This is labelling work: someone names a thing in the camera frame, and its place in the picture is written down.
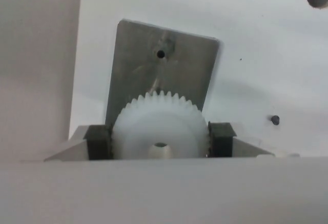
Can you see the white task board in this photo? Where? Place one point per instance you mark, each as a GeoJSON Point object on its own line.
{"type": "Point", "coordinates": [256, 55]}

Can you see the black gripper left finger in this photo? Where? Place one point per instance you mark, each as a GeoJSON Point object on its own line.
{"type": "Point", "coordinates": [98, 144]}

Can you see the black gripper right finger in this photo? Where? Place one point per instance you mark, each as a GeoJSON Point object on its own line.
{"type": "Point", "coordinates": [220, 142]}

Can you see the white medium gear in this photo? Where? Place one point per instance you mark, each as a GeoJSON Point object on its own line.
{"type": "Point", "coordinates": [159, 124]}

